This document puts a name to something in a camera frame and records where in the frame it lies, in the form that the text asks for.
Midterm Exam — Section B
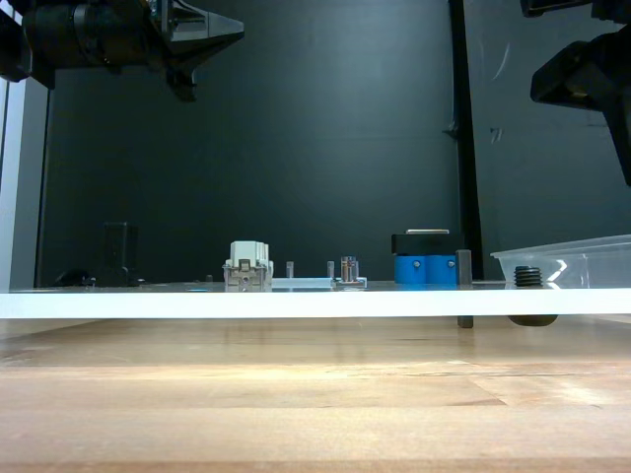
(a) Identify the aluminium plate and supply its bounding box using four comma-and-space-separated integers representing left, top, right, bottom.
270, 277, 337, 291

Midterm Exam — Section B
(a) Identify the small grey post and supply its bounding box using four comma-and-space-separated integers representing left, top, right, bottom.
456, 248, 475, 329

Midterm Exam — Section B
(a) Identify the beige connector housing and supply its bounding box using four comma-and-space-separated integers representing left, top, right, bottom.
222, 239, 275, 293

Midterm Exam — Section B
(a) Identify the blue and black connector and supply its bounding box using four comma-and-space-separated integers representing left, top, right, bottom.
390, 228, 458, 287

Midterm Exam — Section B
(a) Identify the small metal cylinder connector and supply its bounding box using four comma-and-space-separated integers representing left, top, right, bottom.
334, 254, 370, 291

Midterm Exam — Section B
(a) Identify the clear plastic tub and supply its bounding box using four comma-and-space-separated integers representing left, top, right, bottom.
489, 234, 631, 291

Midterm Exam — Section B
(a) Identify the black vertical post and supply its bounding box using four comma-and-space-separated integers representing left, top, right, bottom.
443, 0, 485, 285

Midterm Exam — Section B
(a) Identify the black threaded screw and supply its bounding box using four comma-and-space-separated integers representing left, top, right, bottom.
507, 265, 559, 328

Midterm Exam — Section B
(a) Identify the white task board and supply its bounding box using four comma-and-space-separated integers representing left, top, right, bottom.
0, 279, 631, 320

